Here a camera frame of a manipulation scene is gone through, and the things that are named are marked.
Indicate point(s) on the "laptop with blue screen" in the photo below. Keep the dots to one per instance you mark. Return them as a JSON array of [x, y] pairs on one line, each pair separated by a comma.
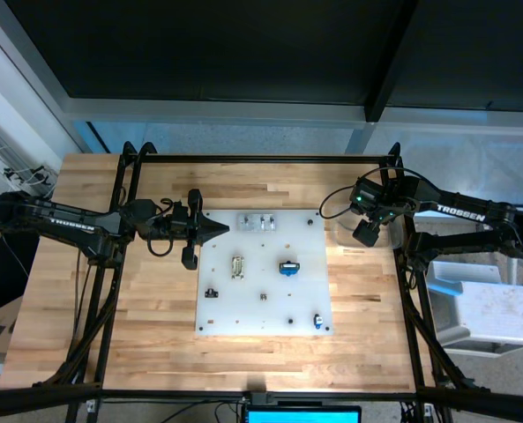
[[301, 416]]

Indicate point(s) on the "white frame foot bracket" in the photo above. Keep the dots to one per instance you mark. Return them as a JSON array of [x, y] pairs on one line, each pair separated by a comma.
[[428, 410], [92, 405]]

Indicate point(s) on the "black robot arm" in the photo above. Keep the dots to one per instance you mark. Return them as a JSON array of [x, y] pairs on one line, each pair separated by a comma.
[[67, 220], [459, 211]]

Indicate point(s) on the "black table-level camera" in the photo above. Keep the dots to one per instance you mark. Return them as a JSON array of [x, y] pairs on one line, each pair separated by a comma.
[[258, 396]]

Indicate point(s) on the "blue D-sub mount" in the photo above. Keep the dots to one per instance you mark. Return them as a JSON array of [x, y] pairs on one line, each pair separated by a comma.
[[289, 273]]

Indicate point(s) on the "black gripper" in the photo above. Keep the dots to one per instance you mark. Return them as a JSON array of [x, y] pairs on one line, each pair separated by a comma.
[[194, 229], [369, 233]]

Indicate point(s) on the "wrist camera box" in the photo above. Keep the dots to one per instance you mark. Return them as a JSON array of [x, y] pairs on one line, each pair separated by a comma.
[[179, 210]]

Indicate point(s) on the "black D-sub connector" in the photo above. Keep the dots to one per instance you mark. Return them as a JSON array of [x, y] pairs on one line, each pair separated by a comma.
[[289, 266]]

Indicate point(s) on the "pale blue plastic container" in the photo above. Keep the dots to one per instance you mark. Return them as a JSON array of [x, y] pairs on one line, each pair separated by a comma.
[[446, 275]]

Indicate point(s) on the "small black clamp mount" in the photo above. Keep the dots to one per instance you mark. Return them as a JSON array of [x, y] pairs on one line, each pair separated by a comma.
[[211, 294]]

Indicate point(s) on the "white plastic bin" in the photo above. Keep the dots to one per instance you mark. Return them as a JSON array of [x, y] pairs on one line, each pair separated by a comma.
[[499, 313]]

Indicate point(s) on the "white mounting board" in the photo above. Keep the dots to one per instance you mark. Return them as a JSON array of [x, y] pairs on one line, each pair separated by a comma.
[[252, 315]]

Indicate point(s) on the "black upright post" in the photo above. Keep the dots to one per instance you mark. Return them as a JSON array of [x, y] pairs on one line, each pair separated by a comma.
[[389, 66]]

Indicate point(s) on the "grey rectangular connector housing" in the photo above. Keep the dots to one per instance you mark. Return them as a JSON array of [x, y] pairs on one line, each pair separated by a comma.
[[237, 267]]

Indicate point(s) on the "black table frame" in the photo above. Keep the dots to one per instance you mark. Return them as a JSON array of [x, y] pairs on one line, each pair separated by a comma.
[[261, 158]]

